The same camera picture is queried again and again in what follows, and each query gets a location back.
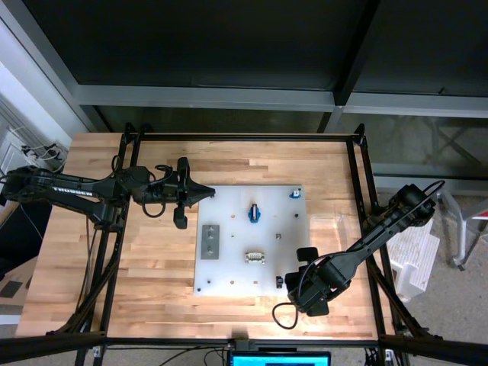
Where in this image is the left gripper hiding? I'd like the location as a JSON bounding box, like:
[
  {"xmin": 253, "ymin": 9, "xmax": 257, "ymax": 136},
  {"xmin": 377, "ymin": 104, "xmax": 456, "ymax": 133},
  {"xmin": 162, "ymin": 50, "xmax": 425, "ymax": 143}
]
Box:
[{"xmin": 172, "ymin": 156, "xmax": 217, "ymax": 230}]

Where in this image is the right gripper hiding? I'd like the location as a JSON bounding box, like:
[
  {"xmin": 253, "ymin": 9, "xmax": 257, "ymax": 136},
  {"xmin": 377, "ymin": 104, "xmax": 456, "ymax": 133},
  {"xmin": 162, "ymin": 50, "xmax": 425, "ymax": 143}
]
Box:
[{"xmin": 284, "ymin": 246, "xmax": 331, "ymax": 317}]

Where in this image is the clear plastic container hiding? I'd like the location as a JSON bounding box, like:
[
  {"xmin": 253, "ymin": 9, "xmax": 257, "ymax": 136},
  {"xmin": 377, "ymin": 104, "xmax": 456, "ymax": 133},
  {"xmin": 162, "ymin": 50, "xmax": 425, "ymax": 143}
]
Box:
[{"xmin": 307, "ymin": 212, "xmax": 365, "ymax": 264}]

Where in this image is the grey metal peg plate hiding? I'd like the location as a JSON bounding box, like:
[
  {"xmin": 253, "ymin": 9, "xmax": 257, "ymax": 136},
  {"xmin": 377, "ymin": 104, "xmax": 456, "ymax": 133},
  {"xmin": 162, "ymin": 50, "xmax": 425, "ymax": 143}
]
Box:
[{"xmin": 196, "ymin": 223, "xmax": 221, "ymax": 262}]

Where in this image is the white task board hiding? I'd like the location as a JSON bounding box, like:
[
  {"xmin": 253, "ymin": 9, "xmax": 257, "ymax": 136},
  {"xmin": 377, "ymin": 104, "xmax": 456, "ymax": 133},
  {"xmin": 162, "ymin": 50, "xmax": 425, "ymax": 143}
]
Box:
[{"xmin": 192, "ymin": 185, "xmax": 310, "ymax": 297}]

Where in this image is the blue screen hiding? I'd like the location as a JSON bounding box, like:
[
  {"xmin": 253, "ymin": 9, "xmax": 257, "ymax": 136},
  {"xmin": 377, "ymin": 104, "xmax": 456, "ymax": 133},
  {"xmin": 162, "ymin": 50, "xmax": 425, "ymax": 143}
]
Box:
[{"xmin": 228, "ymin": 351, "xmax": 332, "ymax": 366}]

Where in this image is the cardboard box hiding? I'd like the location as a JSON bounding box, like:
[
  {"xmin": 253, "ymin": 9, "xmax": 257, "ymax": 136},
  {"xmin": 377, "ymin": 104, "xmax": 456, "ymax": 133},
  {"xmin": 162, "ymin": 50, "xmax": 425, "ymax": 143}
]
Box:
[{"xmin": 0, "ymin": 255, "xmax": 40, "ymax": 326}]

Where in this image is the black frame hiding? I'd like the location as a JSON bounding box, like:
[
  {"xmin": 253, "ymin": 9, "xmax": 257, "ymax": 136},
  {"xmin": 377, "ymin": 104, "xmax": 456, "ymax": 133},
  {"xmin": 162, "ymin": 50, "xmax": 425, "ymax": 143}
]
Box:
[{"xmin": 0, "ymin": 122, "xmax": 488, "ymax": 366}]

